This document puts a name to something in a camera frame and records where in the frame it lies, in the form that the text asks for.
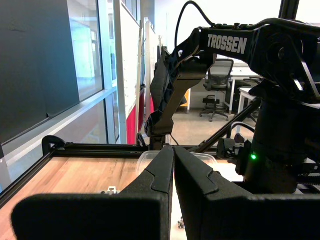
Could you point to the red partition panel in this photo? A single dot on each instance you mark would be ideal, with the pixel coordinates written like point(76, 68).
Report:
point(131, 125)

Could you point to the white desk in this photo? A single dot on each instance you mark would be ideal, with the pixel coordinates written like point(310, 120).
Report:
point(246, 90)

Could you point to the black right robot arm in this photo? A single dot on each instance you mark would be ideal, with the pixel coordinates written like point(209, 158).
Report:
point(225, 45)

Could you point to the black office chair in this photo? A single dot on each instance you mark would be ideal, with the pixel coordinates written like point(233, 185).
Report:
point(221, 80)

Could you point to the small blue socket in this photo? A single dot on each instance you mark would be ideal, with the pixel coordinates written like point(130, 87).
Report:
point(111, 190)

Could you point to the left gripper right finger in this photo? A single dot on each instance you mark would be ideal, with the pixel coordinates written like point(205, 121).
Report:
point(250, 217)

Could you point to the clear plastic tub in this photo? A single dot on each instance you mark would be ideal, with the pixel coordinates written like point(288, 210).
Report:
point(146, 160)

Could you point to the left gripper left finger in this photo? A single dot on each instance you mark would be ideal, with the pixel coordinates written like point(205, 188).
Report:
point(100, 217)

